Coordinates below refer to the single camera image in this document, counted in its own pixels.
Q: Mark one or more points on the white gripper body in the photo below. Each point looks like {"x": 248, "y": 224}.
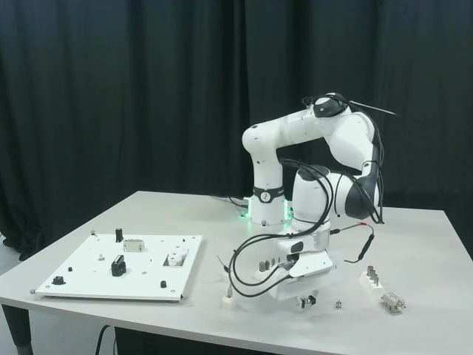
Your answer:
{"x": 310, "y": 266}

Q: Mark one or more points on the grey waterproof plug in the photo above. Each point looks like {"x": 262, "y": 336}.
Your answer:
{"x": 393, "y": 301}

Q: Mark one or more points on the black curtain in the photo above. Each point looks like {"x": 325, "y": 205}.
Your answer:
{"x": 111, "y": 74}

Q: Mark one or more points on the white small gear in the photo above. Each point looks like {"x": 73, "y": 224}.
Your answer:
{"x": 178, "y": 249}

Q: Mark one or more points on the white USB plug holder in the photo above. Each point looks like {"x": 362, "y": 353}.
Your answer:
{"x": 228, "y": 302}

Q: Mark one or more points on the white large gear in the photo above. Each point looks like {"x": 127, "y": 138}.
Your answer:
{"x": 173, "y": 260}

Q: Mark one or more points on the white square peg holder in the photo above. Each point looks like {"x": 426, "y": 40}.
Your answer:
{"x": 369, "y": 288}

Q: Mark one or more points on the white round peg holder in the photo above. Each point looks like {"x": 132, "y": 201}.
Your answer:
{"x": 262, "y": 274}

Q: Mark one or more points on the black table leg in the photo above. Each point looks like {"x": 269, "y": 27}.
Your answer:
{"x": 16, "y": 329}

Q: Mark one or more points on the dark Ethernet plug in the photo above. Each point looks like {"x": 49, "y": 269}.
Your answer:
{"x": 221, "y": 261}

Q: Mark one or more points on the white task board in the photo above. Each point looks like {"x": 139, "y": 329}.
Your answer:
{"x": 92, "y": 277}

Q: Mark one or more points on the thin metal square peg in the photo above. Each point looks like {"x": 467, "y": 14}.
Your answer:
{"x": 377, "y": 283}

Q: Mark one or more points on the metal USB plug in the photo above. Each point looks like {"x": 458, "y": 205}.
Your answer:
{"x": 229, "y": 291}

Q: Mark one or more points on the white Ethernet plug holder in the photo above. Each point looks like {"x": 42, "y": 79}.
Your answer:
{"x": 226, "y": 279}

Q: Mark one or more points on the metal BNC plug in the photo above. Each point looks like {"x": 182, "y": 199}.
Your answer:
{"x": 337, "y": 304}

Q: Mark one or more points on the black cabinet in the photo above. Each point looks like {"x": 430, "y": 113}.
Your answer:
{"x": 221, "y": 344}

